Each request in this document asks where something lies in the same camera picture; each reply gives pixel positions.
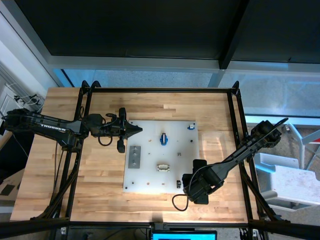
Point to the clear plastic tub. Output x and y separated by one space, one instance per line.
212 140

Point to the grey metal bar plate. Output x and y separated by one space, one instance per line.
130 160

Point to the white step stool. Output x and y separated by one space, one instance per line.
287 182

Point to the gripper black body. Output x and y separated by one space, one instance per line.
201 199
122 128

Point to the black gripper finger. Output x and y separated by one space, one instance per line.
133 131
133 127

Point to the blue plastic holder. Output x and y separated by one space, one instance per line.
188 128

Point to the white frame bracket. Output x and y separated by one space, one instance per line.
63 230
255 232

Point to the blue lit screen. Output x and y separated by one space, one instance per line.
183 236

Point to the black metal frame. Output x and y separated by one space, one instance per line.
162 91

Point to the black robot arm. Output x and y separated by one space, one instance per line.
55 127
232 157

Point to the white metal chair frame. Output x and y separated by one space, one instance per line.
303 140

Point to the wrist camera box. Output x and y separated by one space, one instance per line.
187 183

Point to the beige connector housing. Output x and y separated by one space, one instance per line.
163 168

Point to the blue clamp with steel roller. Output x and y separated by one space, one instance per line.
163 139

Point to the white taskboard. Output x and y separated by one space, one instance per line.
155 175

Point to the brown cardboard box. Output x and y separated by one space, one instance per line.
10 183

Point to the black plastic block bracket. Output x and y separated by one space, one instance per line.
178 184

